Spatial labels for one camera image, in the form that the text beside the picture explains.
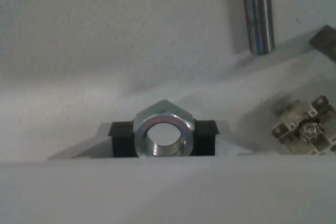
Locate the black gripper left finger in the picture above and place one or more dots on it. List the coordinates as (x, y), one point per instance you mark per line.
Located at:
(122, 137)

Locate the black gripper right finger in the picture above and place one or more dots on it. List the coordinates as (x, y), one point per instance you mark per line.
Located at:
(206, 137)

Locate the metal hex bolt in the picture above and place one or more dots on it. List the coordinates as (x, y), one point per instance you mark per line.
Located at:
(141, 127)

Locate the white task board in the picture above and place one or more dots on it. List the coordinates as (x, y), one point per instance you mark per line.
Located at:
(294, 121)

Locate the metal round peg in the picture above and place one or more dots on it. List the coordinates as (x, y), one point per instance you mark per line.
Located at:
(258, 11)

